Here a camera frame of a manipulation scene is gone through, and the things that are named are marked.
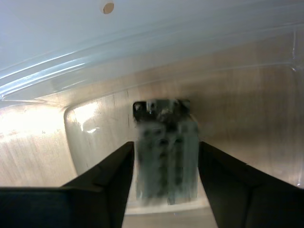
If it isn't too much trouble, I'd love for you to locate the white plastic board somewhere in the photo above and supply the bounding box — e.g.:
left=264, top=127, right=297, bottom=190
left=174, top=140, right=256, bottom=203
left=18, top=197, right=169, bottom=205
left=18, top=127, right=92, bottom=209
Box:
left=0, top=0, right=304, bottom=74

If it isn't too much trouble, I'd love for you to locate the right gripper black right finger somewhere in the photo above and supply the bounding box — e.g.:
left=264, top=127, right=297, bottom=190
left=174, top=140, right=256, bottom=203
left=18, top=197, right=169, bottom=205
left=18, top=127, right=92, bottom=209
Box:
left=199, top=141, right=304, bottom=228

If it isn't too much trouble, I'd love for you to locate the grey HAN10-E connector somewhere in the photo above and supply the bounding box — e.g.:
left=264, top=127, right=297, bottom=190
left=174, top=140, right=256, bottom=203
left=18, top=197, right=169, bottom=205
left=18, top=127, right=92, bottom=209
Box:
left=132, top=97, right=200, bottom=206

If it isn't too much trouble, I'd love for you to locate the clear plastic tub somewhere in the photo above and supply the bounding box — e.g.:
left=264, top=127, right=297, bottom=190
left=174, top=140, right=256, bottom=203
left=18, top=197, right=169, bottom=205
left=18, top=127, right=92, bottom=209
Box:
left=0, top=23, right=304, bottom=228

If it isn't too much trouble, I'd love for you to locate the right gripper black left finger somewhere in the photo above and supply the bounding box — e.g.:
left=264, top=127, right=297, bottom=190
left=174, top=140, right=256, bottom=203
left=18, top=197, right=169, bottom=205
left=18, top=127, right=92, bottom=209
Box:
left=0, top=141, right=135, bottom=228

